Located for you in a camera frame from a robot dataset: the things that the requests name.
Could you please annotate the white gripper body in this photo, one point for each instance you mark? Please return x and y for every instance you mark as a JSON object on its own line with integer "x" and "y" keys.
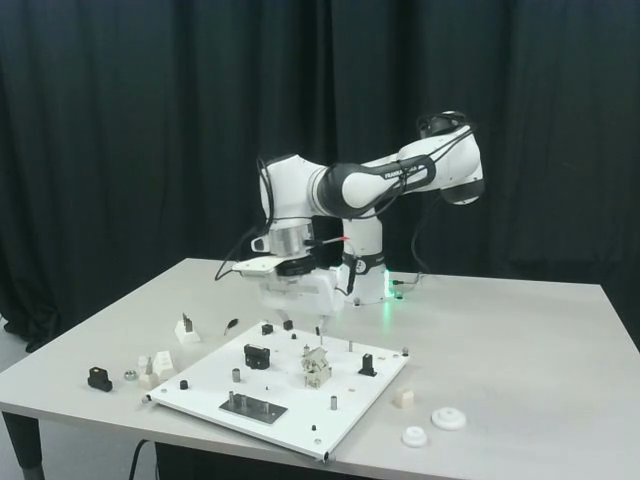
{"x": 300, "y": 300}

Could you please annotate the black D-SUB plug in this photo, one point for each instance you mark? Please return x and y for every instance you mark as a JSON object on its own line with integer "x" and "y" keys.
{"x": 99, "y": 380}

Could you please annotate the thick metal peg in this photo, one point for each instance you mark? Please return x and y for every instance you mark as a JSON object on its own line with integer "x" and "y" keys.
{"x": 189, "y": 324}

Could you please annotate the white small gear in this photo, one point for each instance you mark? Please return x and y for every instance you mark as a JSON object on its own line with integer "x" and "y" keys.
{"x": 143, "y": 362}

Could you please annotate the black curtain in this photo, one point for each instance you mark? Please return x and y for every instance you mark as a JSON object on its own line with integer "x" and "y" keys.
{"x": 125, "y": 125}

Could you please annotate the black USB plug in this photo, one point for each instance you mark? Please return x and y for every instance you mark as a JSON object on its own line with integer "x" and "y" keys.
{"x": 367, "y": 362}

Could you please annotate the flat white mount plate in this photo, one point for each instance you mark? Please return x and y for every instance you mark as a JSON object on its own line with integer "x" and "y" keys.
{"x": 255, "y": 266}

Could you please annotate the beige small holder block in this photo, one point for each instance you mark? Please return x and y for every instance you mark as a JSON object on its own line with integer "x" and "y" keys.
{"x": 404, "y": 399}

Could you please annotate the black table leg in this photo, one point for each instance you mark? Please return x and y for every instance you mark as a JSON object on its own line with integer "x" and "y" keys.
{"x": 22, "y": 445}

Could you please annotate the white task board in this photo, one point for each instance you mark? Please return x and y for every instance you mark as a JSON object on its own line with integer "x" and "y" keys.
{"x": 285, "y": 380}

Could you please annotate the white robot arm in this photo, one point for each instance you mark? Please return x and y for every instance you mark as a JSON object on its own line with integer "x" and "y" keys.
{"x": 450, "y": 155}

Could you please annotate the white holder with holes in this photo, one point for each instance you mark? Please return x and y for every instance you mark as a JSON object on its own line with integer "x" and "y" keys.
{"x": 162, "y": 362}

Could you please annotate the white large gear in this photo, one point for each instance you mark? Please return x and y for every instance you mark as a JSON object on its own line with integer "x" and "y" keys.
{"x": 448, "y": 419}

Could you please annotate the white peg holder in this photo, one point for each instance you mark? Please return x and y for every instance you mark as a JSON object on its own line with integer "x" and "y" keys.
{"x": 187, "y": 336}

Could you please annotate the thin black rod red tag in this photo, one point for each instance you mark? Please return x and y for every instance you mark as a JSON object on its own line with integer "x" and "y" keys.
{"x": 352, "y": 275}

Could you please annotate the beige small peg holder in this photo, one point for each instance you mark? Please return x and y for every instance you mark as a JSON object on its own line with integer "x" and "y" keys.
{"x": 147, "y": 381}

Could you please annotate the black cabinet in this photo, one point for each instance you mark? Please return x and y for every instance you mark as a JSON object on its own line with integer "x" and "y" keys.
{"x": 240, "y": 465}

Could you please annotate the white medium gear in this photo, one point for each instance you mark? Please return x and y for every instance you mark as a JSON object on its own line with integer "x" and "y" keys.
{"x": 414, "y": 435}

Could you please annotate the small white camera box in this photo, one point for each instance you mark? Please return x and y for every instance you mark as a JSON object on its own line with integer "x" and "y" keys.
{"x": 260, "y": 244}

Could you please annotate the black adapter band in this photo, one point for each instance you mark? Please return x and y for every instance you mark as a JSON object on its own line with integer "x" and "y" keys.
{"x": 295, "y": 267}

